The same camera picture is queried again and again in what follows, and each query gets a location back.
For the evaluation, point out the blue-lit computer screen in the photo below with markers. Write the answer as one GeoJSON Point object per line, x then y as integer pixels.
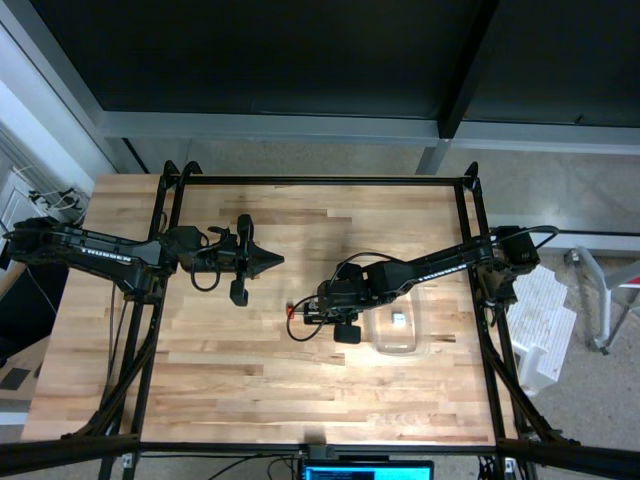
{"type": "Point", "coordinates": [365, 472]}

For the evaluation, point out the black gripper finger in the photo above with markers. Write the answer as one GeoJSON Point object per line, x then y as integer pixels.
{"type": "Point", "coordinates": [260, 265]}
{"type": "Point", "coordinates": [260, 253]}

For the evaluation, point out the small white block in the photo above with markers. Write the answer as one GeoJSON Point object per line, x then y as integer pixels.
{"type": "Point", "coordinates": [398, 318]}

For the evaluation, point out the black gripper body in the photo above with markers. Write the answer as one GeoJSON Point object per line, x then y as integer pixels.
{"type": "Point", "coordinates": [347, 335]}
{"type": "Point", "coordinates": [240, 292]}

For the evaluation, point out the black metal table frame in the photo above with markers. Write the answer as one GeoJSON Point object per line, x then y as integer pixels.
{"type": "Point", "coordinates": [325, 180]}

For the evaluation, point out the white plastic step stool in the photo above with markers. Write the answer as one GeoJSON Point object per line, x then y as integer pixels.
{"type": "Point", "coordinates": [540, 325]}

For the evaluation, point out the brown cardboard box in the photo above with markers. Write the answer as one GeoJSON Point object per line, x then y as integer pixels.
{"type": "Point", "coordinates": [20, 380]}

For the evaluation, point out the black clamp with red knob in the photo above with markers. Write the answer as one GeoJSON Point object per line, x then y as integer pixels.
{"type": "Point", "coordinates": [291, 311]}

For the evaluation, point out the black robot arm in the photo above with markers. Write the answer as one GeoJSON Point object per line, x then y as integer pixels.
{"type": "Point", "coordinates": [100, 255]}
{"type": "Point", "coordinates": [440, 265]}

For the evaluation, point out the clear plastic tub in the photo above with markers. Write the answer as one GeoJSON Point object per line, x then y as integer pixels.
{"type": "Point", "coordinates": [400, 345]}

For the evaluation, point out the grey rolling chair base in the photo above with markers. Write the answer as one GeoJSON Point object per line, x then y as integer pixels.
{"type": "Point", "coordinates": [600, 300]}

